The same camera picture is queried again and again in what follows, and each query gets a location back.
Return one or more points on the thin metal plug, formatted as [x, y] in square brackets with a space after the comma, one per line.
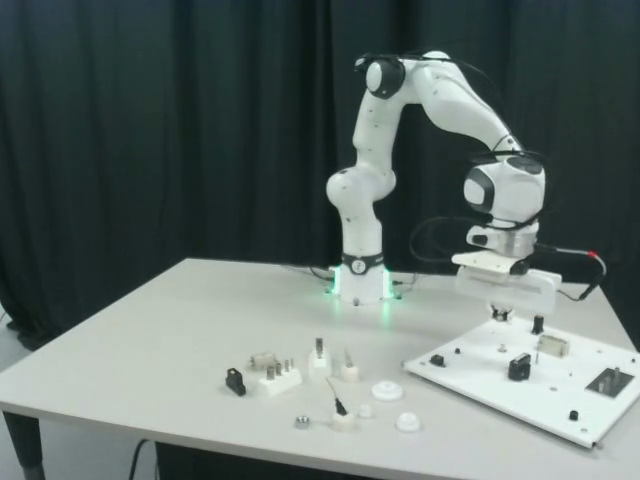
[348, 359]

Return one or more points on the large metal round peg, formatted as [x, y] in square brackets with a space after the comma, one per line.
[270, 373]

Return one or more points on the white wedge peg holder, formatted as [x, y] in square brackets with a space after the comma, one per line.
[280, 387]

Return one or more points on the white tall plug holder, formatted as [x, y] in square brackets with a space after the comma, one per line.
[318, 370]

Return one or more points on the clear Ethernet plug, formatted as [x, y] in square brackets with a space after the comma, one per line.
[262, 361]

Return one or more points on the black curtain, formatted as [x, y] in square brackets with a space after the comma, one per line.
[150, 125]

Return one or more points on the black table leg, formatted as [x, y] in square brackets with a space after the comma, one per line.
[22, 445]

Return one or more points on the metal USB plug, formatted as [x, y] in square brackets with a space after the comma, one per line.
[319, 348]

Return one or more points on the white small gear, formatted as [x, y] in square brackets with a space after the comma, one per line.
[364, 411]

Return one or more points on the white flat mounting plate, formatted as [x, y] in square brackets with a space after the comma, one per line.
[485, 262]

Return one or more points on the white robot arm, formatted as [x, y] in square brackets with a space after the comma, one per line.
[370, 150]

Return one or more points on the white medium gear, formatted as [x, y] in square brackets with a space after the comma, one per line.
[407, 422]

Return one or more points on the white task board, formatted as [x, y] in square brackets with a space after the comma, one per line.
[475, 380]

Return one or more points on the white large gear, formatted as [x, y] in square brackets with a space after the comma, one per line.
[385, 391]

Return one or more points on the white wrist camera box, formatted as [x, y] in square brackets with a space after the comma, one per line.
[480, 239]

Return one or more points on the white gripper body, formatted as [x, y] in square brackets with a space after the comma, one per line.
[530, 290]

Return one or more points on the white small round holder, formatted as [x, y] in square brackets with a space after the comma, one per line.
[350, 374]

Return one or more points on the metal bolt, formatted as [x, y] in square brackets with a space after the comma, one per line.
[302, 423]

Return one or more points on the black D-SUB plug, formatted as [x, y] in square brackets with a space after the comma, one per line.
[235, 381]

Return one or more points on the metal BNC plug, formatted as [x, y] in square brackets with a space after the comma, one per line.
[501, 315]

